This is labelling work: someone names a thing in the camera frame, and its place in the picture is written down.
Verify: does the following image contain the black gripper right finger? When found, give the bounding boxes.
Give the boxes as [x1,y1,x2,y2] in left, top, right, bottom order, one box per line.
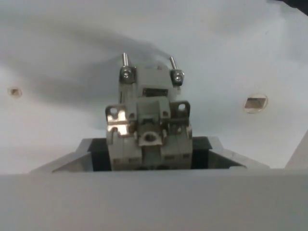
[192,136,245,170]

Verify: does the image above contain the white task board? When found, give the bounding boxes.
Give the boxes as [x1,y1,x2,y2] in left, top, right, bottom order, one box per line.
[0,0,308,174]

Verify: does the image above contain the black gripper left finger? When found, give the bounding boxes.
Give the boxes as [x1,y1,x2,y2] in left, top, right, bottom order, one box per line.
[51,138,113,173]

